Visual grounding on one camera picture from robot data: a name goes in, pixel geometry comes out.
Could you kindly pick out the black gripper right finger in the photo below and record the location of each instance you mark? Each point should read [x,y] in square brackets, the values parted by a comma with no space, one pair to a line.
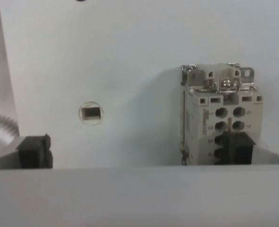
[239,149]

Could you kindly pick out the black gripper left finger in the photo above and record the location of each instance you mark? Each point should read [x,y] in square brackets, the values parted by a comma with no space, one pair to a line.
[34,151]

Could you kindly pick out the white task board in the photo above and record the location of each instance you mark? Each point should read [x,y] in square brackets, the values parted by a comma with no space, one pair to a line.
[129,47]

